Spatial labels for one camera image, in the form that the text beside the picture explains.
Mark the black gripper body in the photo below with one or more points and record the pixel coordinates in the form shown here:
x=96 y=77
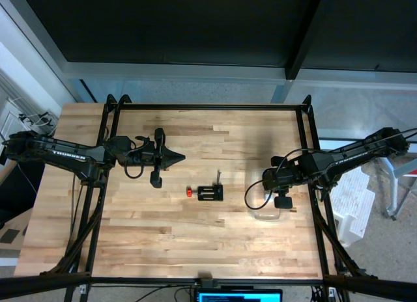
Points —
x=283 y=202
x=158 y=181

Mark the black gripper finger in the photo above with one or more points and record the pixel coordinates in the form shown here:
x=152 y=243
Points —
x=171 y=154
x=170 y=161

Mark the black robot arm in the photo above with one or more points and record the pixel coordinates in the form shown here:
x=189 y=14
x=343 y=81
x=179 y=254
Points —
x=71 y=152
x=352 y=154

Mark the clear plastic tub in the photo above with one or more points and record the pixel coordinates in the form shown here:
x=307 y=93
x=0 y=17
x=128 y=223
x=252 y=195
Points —
x=264 y=214

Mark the black clamp with orange knob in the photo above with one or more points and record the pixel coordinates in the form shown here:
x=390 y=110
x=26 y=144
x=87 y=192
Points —
x=210 y=194

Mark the thin grey socket piece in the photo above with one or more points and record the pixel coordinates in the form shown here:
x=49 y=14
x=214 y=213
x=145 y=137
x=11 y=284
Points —
x=219 y=178

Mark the laptop screen with blue edge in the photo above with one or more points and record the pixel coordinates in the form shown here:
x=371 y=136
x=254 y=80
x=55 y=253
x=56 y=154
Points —
x=238 y=297

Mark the grey metal stand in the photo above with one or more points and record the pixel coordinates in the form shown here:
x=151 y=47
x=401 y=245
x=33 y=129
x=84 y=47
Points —
x=395 y=191

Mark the dark window pane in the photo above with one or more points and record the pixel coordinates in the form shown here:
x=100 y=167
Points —
x=365 y=28
x=163 y=22

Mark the flat cardboard box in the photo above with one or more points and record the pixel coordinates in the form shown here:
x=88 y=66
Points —
x=16 y=224

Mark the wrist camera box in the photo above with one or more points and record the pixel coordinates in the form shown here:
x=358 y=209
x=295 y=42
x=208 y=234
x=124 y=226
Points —
x=268 y=179

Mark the black metal frame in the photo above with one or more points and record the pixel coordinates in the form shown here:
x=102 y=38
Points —
x=208 y=106

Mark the small black camera box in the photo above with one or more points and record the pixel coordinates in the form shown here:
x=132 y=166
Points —
x=206 y=282

